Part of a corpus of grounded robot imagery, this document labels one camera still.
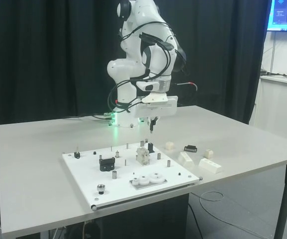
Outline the long white holder with holes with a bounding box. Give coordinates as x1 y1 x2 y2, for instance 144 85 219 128
178 152 195 168
198 158 223 174

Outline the grey floor cable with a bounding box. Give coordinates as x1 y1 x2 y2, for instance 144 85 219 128
189 191 278 239

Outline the black curtain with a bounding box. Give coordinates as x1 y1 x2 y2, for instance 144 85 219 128
0 0 276 239

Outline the white task board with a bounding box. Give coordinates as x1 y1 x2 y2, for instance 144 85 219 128
62 142 201 208

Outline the blue screen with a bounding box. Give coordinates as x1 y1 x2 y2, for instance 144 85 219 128
267 0 287 32

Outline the black D-SUB plug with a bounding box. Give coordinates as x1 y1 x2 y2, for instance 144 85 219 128
98 155 116 173

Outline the beige waterproof plug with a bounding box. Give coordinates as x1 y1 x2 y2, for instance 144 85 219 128
135 147 151 167

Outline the white cabinet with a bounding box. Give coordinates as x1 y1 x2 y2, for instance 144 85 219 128
255 74 287 144

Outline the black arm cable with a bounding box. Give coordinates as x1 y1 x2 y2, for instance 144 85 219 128
107 21 188 113

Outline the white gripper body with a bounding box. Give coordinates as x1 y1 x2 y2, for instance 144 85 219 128
132 95 179 118

